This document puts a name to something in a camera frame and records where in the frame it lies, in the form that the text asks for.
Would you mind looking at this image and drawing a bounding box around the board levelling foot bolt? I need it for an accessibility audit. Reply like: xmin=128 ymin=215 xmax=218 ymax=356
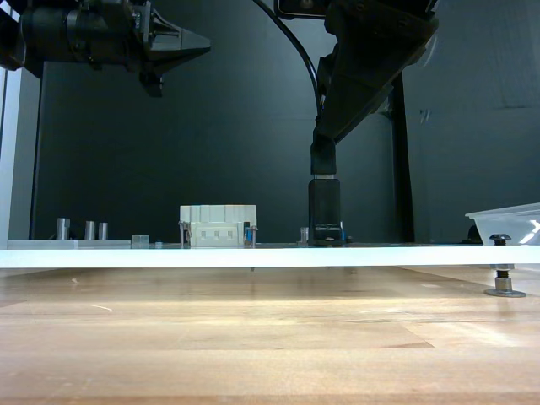
xmin=483 ymin=232 xmax=527 ymax=299

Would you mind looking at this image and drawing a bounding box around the black USB connector with cable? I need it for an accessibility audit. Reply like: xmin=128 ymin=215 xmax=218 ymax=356
xmin=251 ymin=0 xmax=339 ymax=181

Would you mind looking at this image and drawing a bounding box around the beige connector housing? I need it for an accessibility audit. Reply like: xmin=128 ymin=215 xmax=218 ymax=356
xmin=178 ymin=204 xmax=258 ymax=246

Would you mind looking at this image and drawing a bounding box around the light grey frame post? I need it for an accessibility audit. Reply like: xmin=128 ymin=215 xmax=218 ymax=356
xmin=0 ymin=66 xmax=21 ymax=248

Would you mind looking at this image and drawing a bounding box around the clear plastic tub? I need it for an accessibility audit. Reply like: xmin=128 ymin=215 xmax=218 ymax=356
xmin=464 ymin=202 xmax=540 ymax=247

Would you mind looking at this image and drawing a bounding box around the black upright USB hub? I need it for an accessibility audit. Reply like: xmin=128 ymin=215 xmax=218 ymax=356
xmin=306 ymin=178 xmax=345 ymax=247

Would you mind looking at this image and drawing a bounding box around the black frame post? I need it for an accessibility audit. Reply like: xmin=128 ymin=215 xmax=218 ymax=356
xmin=390 ymin=67 xmax=417 ymax=244

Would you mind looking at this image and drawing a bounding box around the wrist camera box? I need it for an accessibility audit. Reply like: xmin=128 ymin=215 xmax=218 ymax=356
xmin=273 ymin=0 xmax=328 ymax=20

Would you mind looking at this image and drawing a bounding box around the white board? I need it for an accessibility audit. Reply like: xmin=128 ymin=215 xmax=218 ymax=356
xmin=0 ymin=241 xmax=540 ymax=270

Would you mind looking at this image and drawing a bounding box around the aluminium base plate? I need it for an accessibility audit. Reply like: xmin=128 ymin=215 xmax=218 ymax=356
xmin=7 ymin=239 xmax=132 ymax=251

